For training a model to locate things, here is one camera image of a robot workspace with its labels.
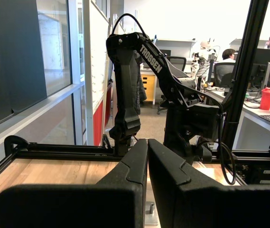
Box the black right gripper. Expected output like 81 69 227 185
164 104 223 166

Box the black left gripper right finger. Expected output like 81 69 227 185
149 139 270 228

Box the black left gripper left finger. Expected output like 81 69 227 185
0 139 149 228

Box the yellow drawer cabinet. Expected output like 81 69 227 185
140 74 156 103

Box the black mesh office chair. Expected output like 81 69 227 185
214 62 235 89

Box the white office desk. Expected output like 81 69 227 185
205 89 270 152

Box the grey metal plate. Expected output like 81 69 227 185
145 201 159 226

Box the red plastic cup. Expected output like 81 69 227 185
259 87 270 111

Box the white partition with red base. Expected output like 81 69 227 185
89 0 113 146

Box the clear window pane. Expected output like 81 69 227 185
36 0 74 97

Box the black aluminium frame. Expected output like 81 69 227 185
0 0 270 188

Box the thin black elbow cable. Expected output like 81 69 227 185
112 13 150 40

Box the dark glass wall panel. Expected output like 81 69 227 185
0 0 48 133

